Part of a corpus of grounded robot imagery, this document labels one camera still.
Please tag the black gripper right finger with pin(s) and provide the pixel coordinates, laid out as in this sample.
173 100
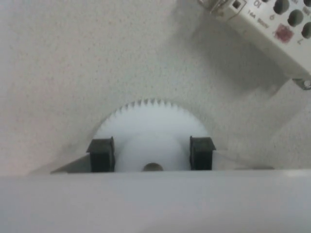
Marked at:
201 155

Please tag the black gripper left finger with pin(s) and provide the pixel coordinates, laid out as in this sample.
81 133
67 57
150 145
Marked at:
100 155

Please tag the white large gear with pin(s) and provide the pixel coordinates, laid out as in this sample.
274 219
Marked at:
153 126

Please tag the beige multi-pin connector plug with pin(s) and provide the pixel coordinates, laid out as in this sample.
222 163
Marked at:
267 31

